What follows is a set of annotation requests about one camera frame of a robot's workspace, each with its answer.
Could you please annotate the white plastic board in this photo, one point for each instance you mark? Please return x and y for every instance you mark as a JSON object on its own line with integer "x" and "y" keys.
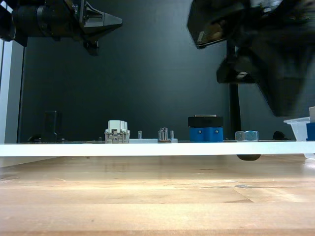
{"x": 123, "y": 150}

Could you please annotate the blue and white connector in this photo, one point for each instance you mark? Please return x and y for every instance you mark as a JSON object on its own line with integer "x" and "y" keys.
{"x": 311, "y": 132}

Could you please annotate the grey rectangular connector housing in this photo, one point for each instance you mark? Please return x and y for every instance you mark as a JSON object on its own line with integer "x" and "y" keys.
{"x": 117, "y": 126}

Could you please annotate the silver M12 hex nut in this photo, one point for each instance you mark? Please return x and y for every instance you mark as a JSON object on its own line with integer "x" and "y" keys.
{"x": 247, "y": 136}

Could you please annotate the black connector on blue mount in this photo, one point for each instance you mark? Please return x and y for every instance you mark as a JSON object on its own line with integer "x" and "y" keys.
{"x": 206, "y": 134}

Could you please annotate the small silver metal connector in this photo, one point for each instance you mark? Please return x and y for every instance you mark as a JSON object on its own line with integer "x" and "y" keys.
{"x": 164, "y": 135}

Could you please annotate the black M12 threaded bolt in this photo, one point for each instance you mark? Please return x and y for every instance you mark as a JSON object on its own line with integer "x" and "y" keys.
{"x": 248, "y": 157}

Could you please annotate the black backdrop post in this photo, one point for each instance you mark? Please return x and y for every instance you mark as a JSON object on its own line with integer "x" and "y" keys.
{"x": 235, "y": 110}

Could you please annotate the black clamp connector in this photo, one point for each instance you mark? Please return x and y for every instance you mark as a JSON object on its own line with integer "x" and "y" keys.
{"x": 50, "y": 123}

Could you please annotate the clear plastic tub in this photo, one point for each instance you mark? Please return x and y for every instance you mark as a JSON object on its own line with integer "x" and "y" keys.
{"x": 295, "y": 125}

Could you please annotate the silver block with three screws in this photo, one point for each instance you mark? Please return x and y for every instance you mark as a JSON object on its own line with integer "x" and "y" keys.
{"x": 144, "y": 141}

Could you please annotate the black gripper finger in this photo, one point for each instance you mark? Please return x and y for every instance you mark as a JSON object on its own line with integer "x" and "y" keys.
{"x": 112, "y": 20}
{"x": 283, "y": 86}
{"x": 98, "y": 33}

